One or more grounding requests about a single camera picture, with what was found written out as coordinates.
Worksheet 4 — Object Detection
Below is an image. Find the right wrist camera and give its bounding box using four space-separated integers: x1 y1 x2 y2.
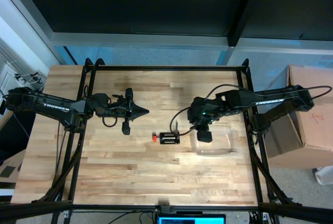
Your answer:
200 109 218 126

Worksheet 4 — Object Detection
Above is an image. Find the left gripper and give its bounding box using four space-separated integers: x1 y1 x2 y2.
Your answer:
110 88 150 136

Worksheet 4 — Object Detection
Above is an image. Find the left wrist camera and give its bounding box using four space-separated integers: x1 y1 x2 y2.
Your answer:
111 93 127 107

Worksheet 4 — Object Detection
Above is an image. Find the clear plastic container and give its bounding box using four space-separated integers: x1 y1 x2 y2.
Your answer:
191 126 238 157

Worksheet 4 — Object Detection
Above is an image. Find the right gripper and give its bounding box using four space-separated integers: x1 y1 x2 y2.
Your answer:
187 96 213 143

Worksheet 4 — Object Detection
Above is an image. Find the cardboard box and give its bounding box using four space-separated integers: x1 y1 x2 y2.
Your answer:
262 64 333 170

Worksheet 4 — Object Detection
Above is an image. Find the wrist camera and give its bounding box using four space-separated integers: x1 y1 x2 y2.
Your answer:
111 93 127 107
200 109 218 126

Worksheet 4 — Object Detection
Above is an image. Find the blue screen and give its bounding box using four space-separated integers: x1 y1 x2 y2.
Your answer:
155 213 226 224

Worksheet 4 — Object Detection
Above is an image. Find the black frame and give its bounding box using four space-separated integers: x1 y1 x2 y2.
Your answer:
0 57 333 224

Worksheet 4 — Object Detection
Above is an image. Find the short black cable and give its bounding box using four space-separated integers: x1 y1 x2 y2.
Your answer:
169 106 198 136

